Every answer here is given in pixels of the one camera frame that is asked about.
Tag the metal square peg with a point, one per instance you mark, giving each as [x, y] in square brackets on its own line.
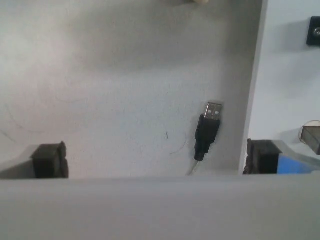
[312, 137]

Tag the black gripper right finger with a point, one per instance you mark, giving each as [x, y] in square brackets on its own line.
[262, 160]

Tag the white task board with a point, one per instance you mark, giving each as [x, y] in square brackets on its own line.
[282, 75]

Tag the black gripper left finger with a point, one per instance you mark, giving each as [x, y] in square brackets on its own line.
[47, 162]

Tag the black USB plug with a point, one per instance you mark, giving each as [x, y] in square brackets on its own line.
[207, 132]

